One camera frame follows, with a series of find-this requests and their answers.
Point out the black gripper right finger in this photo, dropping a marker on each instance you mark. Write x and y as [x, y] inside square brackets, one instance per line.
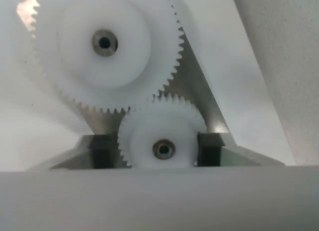
[209, 149]

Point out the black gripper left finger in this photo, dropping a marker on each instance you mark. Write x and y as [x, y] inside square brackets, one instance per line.
[103, 151]

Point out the white medium gear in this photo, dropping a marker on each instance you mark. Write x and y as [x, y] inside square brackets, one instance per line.
[144, 131]

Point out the white large gear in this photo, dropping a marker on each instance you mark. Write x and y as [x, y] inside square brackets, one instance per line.
[74, 66]

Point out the white task board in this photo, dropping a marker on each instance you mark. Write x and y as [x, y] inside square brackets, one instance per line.
[224, 66]

